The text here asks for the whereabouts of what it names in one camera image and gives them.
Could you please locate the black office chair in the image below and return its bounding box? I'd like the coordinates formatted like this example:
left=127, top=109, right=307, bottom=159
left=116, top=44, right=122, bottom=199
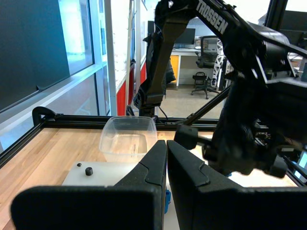
left=191, top=35, right=220, bottom=100

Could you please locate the black aluminium frame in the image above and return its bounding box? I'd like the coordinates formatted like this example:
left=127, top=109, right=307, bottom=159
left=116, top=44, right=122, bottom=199
left=0, top=0, right=307, bottom=187

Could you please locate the yellow drawer cabinet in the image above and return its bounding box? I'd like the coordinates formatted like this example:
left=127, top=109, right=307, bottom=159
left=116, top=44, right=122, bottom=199
left=170, top=55, right=180, bottom=82

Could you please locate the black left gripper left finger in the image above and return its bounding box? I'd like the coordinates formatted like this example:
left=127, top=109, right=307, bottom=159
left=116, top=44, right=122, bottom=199
left=10, top=140, right=168, bottom=230

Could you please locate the white office desk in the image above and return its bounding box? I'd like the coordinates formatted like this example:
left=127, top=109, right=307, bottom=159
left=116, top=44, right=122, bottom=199
left=170, top=47, right=216, bottom=86

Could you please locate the white mounting board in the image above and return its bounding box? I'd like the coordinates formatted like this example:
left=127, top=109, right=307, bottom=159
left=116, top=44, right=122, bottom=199
left=61, top=153, right=298, bottom=230

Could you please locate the clear plastic tub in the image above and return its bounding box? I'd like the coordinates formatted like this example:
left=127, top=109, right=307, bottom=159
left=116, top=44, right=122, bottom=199
left=99, top=116, right=158, bottom=163

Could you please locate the black computer monitor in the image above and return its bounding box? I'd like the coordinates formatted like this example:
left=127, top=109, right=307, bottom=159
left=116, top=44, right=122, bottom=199
left=174, top=28, right=196, bottom=48

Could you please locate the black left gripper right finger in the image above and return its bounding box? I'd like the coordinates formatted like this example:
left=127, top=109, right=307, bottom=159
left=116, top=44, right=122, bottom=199
left=167, top=140, right=307, bottom=230

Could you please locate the black hanging jacket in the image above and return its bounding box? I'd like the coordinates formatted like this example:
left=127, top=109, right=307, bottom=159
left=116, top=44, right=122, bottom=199
left=163, top=58, right=177, bottom=96

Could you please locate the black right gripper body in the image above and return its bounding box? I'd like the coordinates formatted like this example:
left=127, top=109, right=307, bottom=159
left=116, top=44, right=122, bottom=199
left=174, top=125, right=288, bottom=178

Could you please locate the white lattice structure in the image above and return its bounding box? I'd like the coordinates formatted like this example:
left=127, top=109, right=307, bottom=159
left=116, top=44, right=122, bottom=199
left=210, top=38, right=225, bottom=87

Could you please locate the blue clamp with black connector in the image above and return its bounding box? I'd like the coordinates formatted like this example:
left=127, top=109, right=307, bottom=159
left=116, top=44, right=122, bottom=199
left=164, top=189, right=171, bottom=214

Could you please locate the red wall panel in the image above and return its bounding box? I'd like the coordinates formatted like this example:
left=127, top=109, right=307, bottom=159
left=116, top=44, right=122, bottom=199
left=129, top=66, right=135, bottom=106
left=140, top=61, right=147, bottom=86
left=117, top=80, right=127, bottom=117

